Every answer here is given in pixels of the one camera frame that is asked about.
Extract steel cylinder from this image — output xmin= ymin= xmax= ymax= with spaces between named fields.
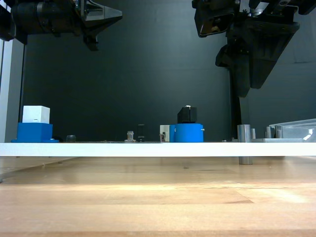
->
xmin=237 ymin=124 xmax=253 ymax=165

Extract white taskboard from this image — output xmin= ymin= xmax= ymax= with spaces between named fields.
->
xmin=0 ymin=141 xmax=316 ymax=158

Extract black clamp block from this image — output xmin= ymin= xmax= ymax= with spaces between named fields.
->
xmin=176 ymin=105 xmax=198 ymax=124

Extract grey metal peg plate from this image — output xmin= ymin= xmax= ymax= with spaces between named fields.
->
xmin=249 ymin=124 xmax=307 ymax=144

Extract blue round holder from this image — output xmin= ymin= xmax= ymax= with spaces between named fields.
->
xmin=174 ymin=122 xmax=205 ymax=143

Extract clear plastic tub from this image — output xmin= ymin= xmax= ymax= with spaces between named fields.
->
xmin=268 ymin=118 xmax=316 ymax=143

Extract grey multi-pin connector housing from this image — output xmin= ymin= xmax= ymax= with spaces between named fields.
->
xmin=159 ymin=124 xmax=176 ymax=143

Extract white cube plug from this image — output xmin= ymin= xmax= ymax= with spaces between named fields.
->
xmin=22 ymin=105 xmax=51 ymax=123

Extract small black socket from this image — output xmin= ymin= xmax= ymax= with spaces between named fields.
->
xmin=137 ymin=123 xmax=146 ymax=142

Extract small metal terminal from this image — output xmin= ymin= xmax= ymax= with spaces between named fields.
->
xmin=124 ymin=130 xmax=137 ymax=143

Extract black wall column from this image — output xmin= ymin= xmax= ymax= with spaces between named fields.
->
xmin=229 ymin=66 xmax=242 ymax=143

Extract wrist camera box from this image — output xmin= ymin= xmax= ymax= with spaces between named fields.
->
xmin=194 ymin=6 xmax=235 ymax=38

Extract blue square mount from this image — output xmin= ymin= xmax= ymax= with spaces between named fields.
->
xmin=10 ymin=122 xmax=60 ymax=144

